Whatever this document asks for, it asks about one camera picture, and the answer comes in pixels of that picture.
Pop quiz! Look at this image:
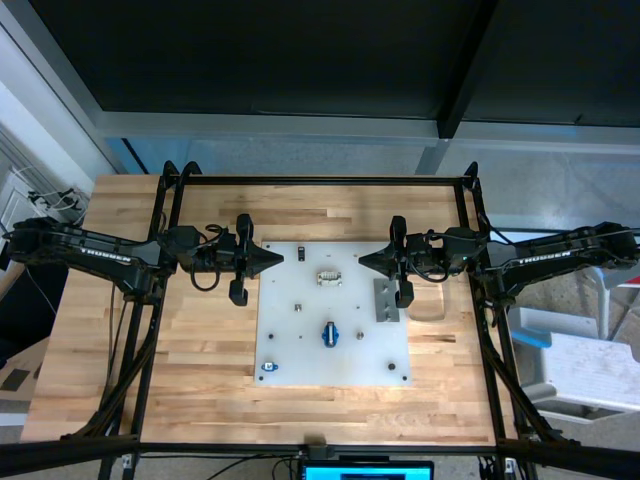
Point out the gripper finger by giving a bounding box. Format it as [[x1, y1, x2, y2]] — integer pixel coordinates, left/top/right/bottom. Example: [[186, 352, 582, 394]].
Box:
[[248, 239, 285, 261], [358, 240, 395, 261], [248, 258, 285, 280], [358, 259, 395, 279]]

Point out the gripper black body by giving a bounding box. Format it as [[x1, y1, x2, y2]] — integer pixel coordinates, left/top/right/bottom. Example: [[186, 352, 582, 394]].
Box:
[[389, 215, 415, 309], [228, 213, 257, 307]]

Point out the grey bar with holes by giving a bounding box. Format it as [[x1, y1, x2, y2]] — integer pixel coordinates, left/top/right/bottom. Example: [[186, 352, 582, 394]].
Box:
[[373, 278, 401, 324]]

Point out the clear plastic tub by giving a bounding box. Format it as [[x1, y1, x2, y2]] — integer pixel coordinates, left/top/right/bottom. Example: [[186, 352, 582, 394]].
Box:
[[407, 279, 448, 324]]

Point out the white square board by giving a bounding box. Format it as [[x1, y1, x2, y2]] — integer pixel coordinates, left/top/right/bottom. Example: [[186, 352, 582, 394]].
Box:
[[254, 241, 414, 388]]

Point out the screen with blue edge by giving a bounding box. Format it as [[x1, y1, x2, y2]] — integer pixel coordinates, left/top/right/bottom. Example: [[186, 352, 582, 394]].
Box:
[[298, 459, 435, 480]]

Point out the white power strip with plugs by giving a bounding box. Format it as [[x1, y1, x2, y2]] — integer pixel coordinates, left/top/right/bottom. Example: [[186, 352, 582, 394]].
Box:
[[27, 187, 90, 214]]

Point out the brown cardboard box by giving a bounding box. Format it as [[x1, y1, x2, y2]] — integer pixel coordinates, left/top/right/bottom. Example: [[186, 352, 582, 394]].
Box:
[[0, 335, 51, 401]]

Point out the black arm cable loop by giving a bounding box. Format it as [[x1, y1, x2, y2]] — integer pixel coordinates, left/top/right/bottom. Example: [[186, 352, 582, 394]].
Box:
[[189, 268, 222, 293]]

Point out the black aluminium frame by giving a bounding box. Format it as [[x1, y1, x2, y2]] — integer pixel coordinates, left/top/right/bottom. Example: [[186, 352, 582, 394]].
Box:
[[0, 159, 640, 480]]

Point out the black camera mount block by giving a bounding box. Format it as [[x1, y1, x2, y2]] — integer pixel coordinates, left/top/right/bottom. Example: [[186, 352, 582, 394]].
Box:
[[302, 436, 334, 459]]

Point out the black cable under table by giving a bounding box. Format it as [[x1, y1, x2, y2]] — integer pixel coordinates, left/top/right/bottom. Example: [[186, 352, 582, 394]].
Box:
[[207, 452, 302, 480]]

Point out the white metal chair frame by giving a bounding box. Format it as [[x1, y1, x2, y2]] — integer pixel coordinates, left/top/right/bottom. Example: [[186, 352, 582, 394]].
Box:
[[592, 267, 640, 341]]

